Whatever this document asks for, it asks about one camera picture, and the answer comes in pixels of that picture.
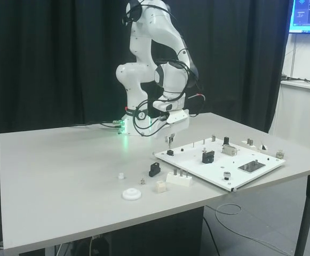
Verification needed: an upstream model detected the grey floor cable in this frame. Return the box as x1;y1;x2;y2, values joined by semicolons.
214;203;291;256

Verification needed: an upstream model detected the white task board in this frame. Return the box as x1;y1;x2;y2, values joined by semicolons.
153;135;288;193

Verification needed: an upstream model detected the black curtain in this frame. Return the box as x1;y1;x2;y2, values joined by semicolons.
0;0;296;241

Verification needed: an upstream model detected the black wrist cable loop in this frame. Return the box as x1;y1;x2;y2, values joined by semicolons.
131;99;172;138

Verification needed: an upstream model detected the white large gear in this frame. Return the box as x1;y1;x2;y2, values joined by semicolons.
122;188;141;200

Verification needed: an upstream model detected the black D-SUB plug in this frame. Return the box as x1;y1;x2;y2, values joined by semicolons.
148;163;161;178

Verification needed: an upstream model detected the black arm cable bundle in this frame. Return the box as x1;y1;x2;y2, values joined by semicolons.
122;0;206;92

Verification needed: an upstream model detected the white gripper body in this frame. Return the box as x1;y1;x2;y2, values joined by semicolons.
152;116;190;140

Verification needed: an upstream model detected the blue screen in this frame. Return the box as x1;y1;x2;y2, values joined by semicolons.
288;0;310;35

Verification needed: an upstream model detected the white cabinet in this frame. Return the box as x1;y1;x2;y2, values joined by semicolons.
268;78;310;154

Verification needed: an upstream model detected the black base cable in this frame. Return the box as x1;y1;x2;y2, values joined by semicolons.
71;120;123;129

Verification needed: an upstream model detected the cream square plug holder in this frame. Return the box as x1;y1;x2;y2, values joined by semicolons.
153;180;168;193

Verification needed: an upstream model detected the white peg holder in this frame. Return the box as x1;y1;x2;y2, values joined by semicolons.
166;172;193;187
241;138;257;149

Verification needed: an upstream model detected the black floor cable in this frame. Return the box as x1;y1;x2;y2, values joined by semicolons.
202;216;286;256

